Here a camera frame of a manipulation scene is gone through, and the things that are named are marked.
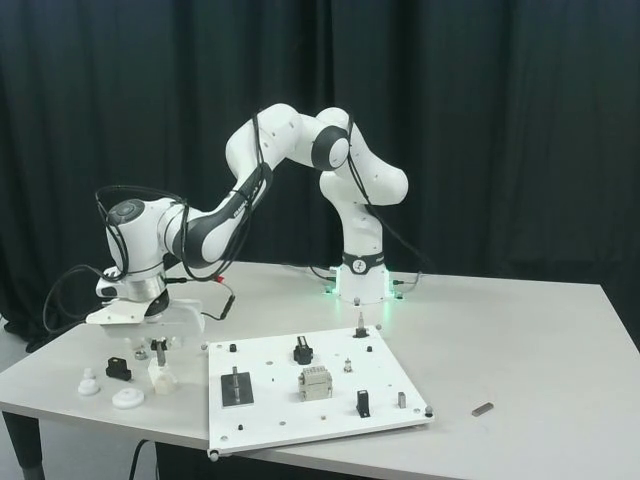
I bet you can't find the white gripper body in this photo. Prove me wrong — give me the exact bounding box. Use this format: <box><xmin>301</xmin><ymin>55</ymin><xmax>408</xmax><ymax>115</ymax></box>
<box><xmin>101</xmin><ymin>298</ymin><xmax>207</xmax><ymax>348</ymax></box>

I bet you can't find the black rod with red tag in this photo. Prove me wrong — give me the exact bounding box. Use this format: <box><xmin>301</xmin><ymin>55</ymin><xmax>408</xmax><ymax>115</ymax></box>
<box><xmin>212</xmin><ymin>275</ymin><xmax>238</xmax><ymax>319</ymax></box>

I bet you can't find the black plug block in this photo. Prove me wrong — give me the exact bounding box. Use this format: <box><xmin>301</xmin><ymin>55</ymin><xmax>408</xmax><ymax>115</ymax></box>
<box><xmin>104</xmin><ymin>355</ymin><xmax>133</xmax><ymax>382</ymax></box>

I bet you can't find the white large gear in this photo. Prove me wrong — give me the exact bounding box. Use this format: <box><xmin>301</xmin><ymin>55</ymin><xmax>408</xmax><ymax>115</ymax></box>
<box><xmin>111</xmin><ymin>388</ymin><xmax>147</xmax><ymax>411</ymax></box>

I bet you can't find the black waterproof plug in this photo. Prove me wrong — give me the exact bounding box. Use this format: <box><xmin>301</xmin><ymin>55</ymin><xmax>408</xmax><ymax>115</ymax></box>
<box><xmin>290</xmin><ymin>336</ymin><xmax>314</xmax><ymax>367</ymax></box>

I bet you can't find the grey multi-pin connector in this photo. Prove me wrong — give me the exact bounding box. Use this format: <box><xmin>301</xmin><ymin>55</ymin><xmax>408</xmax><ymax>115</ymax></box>
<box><xmin>296</xmin><ymin>368</ymin><xmax>323</xmax><ymax>402</ymax></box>

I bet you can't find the white task board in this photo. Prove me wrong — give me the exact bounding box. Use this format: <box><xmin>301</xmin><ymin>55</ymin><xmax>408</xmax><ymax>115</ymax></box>
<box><xmin>202</xmin><ymin>323</ymin><xmax>435</xmax><ymax>459</ymax></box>

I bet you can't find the dark table leg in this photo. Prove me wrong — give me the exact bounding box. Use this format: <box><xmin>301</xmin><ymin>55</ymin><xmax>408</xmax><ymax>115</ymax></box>
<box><xmin>1</xmin><ymin>411</ymin><xmax>42</xmax><ymax>480</ymax></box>

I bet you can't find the black curtain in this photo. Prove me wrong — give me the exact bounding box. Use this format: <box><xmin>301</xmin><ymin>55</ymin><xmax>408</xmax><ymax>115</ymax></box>
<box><xmin>0</xmin><ymin>0</ymin><xmax>640</xmax><ymax>354</ymax></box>

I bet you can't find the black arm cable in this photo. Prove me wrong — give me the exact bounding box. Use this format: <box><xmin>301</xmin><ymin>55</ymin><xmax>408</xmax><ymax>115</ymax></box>
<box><xmin>43</xmin><ymin>110</ymin><xmax>375</xmax><ymax>335</ymax></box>

